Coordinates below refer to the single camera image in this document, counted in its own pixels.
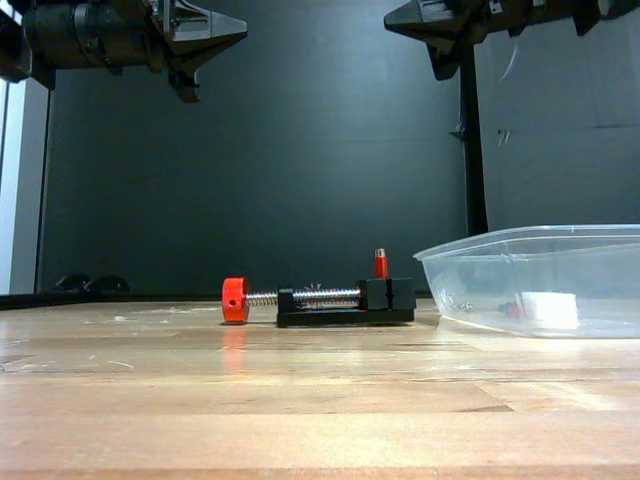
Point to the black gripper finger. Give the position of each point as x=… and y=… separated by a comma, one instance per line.
x=430, y=25
x=210, y=30

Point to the red RCA connector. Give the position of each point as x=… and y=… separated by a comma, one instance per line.
x=513, y=310

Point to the clear plastic tub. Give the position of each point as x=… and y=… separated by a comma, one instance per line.
x=500, y=270

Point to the black clamp with red knob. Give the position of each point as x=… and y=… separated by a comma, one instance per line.
x=390, y=300

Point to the white rectangular block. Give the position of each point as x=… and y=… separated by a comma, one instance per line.
x=550, y=310

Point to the black aluminium frame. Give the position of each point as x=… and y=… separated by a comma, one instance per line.
x=475, y=175

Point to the black rounded frame bracket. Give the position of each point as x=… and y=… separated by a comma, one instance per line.
x=107, y=284
x=72, y=281

